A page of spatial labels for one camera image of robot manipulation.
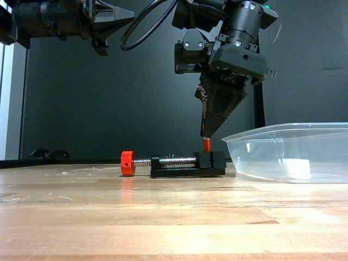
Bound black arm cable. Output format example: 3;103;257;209
120;0;181;52

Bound black metal frame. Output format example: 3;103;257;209
0;38;266;169

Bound black clamp with red knob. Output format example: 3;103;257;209
120;150;227;179

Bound clear plastic tub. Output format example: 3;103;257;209
221;122;348;185

